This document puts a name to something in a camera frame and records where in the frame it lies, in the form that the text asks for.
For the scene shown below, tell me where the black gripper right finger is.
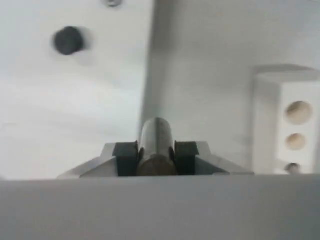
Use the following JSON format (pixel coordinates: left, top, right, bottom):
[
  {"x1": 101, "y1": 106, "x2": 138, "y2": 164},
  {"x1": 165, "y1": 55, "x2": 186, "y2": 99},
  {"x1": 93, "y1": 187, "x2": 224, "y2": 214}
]
[{"x1": 173, "y1": 140, "x2": 256, "y2": 177}]

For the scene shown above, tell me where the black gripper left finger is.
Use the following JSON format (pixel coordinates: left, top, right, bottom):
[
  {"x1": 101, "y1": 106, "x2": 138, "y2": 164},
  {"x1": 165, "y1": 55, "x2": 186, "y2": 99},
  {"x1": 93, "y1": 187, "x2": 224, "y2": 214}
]
[{"x1": 56, "y1": 141, "x2": 140, "y2": 180}]

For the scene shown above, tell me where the metal round peg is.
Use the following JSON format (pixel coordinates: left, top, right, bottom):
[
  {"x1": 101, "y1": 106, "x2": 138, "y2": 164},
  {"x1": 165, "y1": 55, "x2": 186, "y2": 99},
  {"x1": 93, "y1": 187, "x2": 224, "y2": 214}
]
[{"x1": 136, "y1": 117, "x2": 179, "y2": 177}]

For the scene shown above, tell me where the long white peg holder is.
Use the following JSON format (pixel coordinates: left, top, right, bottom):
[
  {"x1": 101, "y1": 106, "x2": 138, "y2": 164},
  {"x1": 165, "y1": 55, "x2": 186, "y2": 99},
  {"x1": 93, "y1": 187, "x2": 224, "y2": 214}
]
[{"x1": 251, "y1": 64, "x2": 320, "y2": 175}]

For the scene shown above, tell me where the white task board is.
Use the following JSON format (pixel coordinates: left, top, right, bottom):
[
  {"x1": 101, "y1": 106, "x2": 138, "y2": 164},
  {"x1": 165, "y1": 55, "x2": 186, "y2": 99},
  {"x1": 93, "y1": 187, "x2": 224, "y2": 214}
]
[{"x1": 0, "y1": 0, "x2": 157, "y2": 181}]

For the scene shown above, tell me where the black bolt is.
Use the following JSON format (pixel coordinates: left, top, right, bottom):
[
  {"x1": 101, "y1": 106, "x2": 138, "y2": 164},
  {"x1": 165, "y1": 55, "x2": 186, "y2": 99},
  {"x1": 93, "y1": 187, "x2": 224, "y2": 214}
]
[{"x1": 51, "y1": 25, "x2": 86, "y2": 56}]

